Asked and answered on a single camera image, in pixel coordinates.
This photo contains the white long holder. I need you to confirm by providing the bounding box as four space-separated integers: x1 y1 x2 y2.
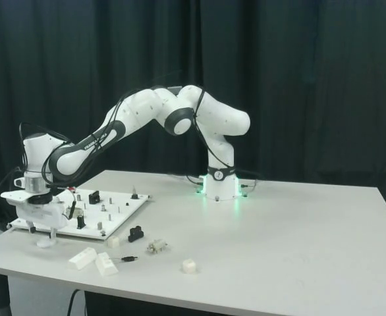
95 251 119 276
67 248 98 271

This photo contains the white task board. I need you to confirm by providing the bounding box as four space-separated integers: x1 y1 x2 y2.
8 187 153 240

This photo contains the metal waterproof plug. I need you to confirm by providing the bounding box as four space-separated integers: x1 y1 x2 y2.
146 240 168 255

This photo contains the silver flange ring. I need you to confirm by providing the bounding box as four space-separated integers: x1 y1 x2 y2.
24 176 47 195

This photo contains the black curtain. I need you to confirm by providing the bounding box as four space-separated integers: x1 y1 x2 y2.
0 0 386 231

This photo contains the black cable under table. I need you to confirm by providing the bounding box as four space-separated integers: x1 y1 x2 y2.
66 288 88 316

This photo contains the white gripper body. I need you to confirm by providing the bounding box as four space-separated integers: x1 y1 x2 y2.
14 201 67 230

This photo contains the white flat mount plate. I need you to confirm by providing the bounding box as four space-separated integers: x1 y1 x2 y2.
0 190 31 201

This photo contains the black D-SUB plug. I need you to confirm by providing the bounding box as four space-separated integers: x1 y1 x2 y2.
127 226 146 244

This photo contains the black base cable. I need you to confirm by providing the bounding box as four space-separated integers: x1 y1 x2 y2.
167 171 207 186
238 169 267 192

